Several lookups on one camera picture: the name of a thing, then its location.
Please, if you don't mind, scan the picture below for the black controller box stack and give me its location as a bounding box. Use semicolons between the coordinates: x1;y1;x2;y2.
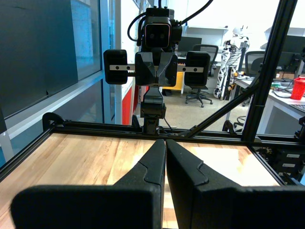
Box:
252;144;305;186

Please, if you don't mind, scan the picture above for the large black monitor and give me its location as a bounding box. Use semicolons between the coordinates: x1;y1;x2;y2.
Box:
277;35;305;70

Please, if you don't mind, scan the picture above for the red plastic cup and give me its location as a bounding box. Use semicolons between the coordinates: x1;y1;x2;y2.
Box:
290;76;305;100

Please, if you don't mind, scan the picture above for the yellow cabinet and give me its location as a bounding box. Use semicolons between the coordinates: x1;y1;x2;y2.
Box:
162;71;185;95

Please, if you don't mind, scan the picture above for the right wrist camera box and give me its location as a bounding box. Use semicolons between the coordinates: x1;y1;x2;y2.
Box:
142;16;173;48

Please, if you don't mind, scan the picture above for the looped black right arm cable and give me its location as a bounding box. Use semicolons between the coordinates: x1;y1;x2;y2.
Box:
127;12;147;46

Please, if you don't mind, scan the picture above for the white humanoid robot figure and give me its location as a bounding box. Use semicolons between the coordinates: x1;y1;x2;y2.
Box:
213;24;254;99

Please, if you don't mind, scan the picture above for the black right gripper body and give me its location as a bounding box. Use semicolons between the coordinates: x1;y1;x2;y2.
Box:
103;46;212;87

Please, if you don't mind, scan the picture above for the black aluminium table frame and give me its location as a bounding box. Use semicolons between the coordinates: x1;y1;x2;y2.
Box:
0;0;305;187

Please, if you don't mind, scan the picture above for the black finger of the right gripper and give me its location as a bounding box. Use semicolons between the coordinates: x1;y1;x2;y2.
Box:
156;52;178;87
135;52;157;86

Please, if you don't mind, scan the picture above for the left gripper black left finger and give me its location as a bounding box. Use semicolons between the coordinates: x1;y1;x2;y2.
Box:
10;139;166;229

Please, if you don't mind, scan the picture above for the white desk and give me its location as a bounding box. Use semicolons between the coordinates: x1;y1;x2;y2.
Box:
234;77;305;135

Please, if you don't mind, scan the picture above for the white wall shelf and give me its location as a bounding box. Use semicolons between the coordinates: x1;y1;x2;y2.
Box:
184;25;230;45

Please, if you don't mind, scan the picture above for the white and red cabinet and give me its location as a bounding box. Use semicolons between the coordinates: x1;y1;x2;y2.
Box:
115;78;140;126

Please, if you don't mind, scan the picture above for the small black monitor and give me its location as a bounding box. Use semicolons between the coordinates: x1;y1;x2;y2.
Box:
177;36;203;53

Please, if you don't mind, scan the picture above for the grey mesh office chair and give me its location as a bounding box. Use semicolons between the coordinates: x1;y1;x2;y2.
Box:
244;51;266;79

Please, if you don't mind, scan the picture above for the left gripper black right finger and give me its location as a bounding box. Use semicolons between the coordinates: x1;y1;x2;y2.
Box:
166;139;305;229

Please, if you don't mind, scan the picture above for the black office chair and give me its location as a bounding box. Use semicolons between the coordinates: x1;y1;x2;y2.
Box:
185;44;219;108

